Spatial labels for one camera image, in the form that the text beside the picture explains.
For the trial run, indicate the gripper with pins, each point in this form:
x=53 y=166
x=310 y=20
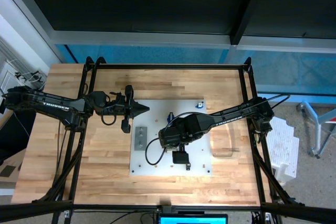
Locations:
x=181 y=157
x=128 y=108

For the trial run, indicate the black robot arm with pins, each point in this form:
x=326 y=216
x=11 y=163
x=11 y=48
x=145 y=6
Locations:
x=210 y=121
x=52 y=104

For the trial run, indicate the blue connector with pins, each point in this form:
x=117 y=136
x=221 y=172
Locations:
x=170 y=117

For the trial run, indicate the white taskboard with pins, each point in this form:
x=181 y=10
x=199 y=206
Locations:
x=147 y=161

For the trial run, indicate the grey metal plate with posts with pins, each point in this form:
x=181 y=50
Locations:
x=140 y=145

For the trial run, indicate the clear plastic tub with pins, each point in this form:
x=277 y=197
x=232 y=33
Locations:
x=223 y=156

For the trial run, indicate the blue and white block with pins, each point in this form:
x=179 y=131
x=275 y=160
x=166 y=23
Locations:
x=199 y=105

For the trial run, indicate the blue translucent partition panel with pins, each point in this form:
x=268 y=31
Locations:
x=288 y=72
x=157 y=53

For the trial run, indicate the blue laptop screen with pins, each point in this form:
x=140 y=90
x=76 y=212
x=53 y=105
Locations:
x=191 y=220

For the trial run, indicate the white foam block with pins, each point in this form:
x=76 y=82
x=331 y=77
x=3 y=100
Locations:
x=283 y=150

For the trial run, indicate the cardboard box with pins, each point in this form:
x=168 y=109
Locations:
x=13 y=161

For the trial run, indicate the silver metal stand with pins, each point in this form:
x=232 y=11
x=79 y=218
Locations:
x=317 y=137

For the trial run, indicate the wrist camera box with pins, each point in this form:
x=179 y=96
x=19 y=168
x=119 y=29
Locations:
x=165 y=138

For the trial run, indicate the silver aluminium partition frame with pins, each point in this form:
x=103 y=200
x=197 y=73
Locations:
x=131 y=37

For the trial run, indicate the silver frame bracket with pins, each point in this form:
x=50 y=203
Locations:
x=267 y=216
x=67 y=214

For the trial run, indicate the black rig frame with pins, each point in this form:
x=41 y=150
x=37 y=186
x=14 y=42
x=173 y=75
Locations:
x=39 y=207

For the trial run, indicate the black wall pillar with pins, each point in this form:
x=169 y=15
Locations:
x=244 y=11

